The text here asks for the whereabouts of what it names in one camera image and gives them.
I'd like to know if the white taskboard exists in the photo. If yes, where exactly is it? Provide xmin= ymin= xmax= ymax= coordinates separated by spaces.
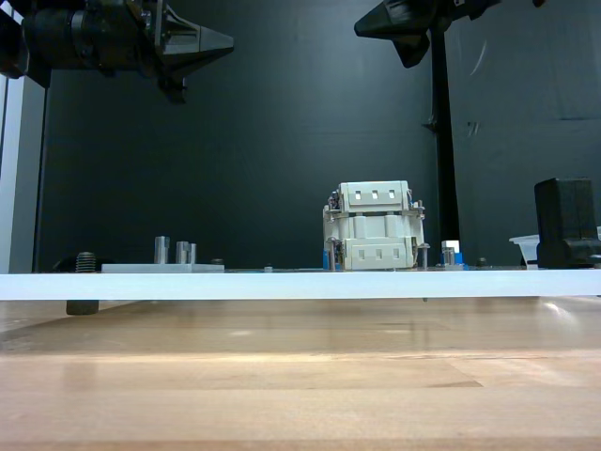
xmin=0 ymin=271 xmax=601 ymax=302

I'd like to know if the black aluminium frame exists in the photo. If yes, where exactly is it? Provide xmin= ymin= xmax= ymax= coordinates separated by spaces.
xmin=422 ymin=18 xmax=464 ymax=245

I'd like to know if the grey metal plate with posts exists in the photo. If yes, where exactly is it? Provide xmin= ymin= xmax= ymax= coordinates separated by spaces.
xmin=100 ymin=234 xmax=226 ymax=273

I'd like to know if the small blue white socket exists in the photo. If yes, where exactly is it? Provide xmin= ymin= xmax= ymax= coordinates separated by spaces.
xmin=439 ymin=239 xmax=467 ymax=270

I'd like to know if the beige HAN10E connector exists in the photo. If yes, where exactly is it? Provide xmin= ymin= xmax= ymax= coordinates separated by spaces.
xmin=321 ymin=180 xmax=431 ymax=272

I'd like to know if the clear plastic tub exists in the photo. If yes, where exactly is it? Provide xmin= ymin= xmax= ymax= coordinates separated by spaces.
xmin=509 ymin=225 xmax=601 ymax=272

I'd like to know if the black clip connector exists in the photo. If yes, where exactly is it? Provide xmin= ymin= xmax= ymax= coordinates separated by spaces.
xmin=533 ymin=177 xmax=601 ymax=270

